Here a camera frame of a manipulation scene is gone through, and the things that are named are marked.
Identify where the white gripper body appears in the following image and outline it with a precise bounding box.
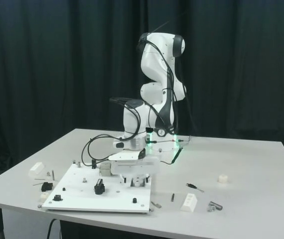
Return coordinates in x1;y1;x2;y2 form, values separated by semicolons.
110;156;160;177

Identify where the white task board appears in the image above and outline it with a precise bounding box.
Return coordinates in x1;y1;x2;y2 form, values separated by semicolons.
40;158;158;215

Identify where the white peg holder with holes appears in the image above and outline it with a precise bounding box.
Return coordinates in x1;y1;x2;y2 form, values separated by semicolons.
180;192;198;213
28;161;46;179

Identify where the black box under table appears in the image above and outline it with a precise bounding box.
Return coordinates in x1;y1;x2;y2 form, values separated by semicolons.
59;218;158;239

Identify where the silver USB plug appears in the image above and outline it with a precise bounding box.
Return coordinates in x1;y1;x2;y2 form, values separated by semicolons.
207;201;223;212

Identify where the black D-SUB plug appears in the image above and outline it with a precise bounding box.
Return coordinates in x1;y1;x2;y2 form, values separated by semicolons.
40;182;54;193

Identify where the black curtain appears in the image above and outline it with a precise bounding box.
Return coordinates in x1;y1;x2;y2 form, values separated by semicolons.
0;0;284;175

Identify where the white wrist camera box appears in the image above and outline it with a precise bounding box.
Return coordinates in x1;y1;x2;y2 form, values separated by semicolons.
112;140;133;150

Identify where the black base cable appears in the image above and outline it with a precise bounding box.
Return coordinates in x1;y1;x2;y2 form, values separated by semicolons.
160;146;184;165

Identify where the thin black rod on wire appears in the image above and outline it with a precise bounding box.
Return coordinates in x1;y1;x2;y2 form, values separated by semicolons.
153;135;191;145

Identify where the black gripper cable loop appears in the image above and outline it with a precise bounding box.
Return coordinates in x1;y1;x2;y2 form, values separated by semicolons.
82;133;123;167

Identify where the black floor cable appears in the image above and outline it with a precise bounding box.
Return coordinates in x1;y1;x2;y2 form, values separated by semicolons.
46;218;61;239

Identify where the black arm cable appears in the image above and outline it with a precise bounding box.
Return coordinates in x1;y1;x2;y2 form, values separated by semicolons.
109;36;189;140

